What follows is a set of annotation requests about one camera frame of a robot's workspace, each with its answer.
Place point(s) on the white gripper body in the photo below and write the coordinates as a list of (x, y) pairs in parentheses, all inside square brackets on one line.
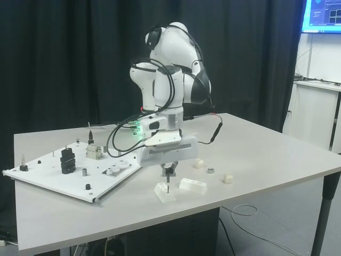
[(160, 157)]

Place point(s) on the metal square peg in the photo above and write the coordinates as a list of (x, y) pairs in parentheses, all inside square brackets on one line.
[(168, 180)]

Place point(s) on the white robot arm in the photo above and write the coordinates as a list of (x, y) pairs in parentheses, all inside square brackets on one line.
[(167, 88)]

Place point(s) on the long white peg holder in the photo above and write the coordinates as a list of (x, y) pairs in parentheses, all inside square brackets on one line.
[(193, 188)]

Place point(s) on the large metal round peg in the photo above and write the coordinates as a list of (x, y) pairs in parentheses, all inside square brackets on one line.
[(84, 172)]

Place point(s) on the small white holder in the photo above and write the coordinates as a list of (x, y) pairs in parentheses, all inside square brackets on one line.
[(198, 164), (228, 179)]

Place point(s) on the round metal BNC plug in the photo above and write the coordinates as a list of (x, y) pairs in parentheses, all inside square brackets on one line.
[(211, 170)]

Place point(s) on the white medium gear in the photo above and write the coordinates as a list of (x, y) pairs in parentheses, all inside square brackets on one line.
[(113, 169)]

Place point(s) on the black D-SUB plug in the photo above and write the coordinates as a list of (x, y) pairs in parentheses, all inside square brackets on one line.
[(68, 160)]

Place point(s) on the white task board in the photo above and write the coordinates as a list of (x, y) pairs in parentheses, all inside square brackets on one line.
[(48, 181)]

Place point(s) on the grey metal bolt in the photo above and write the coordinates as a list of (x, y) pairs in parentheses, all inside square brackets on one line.
[(23, 160)]

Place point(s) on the white cabinet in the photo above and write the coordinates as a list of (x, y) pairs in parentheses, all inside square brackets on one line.
[(311, 117)]

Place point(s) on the black curtain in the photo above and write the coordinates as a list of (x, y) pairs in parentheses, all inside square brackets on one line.
[(53, 53)]

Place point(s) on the black table leg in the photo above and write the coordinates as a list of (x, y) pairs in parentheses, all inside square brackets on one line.
[(325, 213)]

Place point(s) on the blue screen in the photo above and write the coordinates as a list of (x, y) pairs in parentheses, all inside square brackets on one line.
[(322, 16)]

